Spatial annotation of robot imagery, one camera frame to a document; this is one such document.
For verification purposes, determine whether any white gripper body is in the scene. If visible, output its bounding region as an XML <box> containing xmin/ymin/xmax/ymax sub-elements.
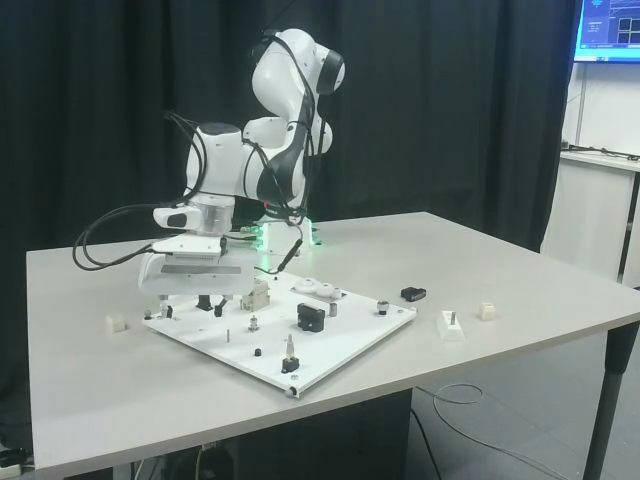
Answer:
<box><xmin>138</xmin><ymin>252</ymin><xmax>256</xmax><ymax>297</ymax></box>

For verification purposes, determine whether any long white peg holder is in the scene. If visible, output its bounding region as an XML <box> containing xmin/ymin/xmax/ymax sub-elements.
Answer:
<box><xmin>438</xmin><ymin>309</ymin><xmax>466</xmax><ymax>344</ymax></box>

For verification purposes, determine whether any flat white mounting plate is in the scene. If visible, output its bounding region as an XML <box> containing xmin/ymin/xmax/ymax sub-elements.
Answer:
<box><xmin>151</xmin><ymin>237</ymin><xmax>225</xmax><ymax>257</ymax></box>

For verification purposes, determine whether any white task board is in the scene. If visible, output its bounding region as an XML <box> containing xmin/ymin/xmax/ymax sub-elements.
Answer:
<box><xmin>141</xmin><ymin>272</ymin><xmax>419</xmax><ymax>400</ymax></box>

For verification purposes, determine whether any metal bolt with black base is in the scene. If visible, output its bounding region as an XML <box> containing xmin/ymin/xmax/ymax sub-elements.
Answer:
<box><xmin>279</xmin><ymin>333</ymin><xmax>302</xmax><ymax>376</ymax></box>

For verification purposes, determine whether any black D-SUB plug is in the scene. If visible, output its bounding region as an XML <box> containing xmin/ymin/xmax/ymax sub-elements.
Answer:
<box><xmin>296</xmin><ymin>301</ymin><xmax>327</xmax><ymax>334</ymax></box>

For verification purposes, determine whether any black curtain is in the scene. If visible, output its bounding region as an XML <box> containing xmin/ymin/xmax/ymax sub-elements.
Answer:
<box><xmin>0</xmin><ymin>0</ymin><xmax>586</xmax><ymax>346</ymax></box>

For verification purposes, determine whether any grey table leg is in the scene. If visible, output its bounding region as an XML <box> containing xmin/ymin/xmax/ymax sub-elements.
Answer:
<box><xmin>584</xmin><ymin>327</ymin><xmax>634</xmax><ymax>480</ymax></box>

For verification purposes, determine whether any blue screen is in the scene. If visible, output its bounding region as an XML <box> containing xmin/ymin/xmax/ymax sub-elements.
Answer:
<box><xmin>573</xmin><ymin>0</ymin><xmax>640</xmax><ymax>65</ymax></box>

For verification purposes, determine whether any small white wrist camera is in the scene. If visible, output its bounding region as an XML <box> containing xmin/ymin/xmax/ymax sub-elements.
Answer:
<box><xmin>152</xmin><ymin>205</ymin><xmax>202</xmax><ymax>232</ymax></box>

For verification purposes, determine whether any black looping gripper cable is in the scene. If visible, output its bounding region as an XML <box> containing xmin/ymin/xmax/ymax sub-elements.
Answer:
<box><xmin>73</xmin><ymin>197</ymin><xmax>196</xmax><ymax>271</ymax></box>

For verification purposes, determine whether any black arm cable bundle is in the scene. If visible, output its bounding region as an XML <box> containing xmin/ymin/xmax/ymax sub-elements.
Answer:
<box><xmin>162</xmin><ymin>29</ymin><xmax>321</xmax><ymax>226</ymax></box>

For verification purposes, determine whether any grey floor cable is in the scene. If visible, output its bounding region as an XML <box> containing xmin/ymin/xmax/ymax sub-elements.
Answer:
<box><xmin>432</xmin><ymin>382</ymin><xmax>640</xmax><ymax>480</ymax></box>

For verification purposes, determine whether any black floor cable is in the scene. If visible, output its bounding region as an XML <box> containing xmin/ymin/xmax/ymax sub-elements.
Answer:
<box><xmin>410</xmin><ymin>407</ymin><xmax>441</xmax><ymax>480</ymax></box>

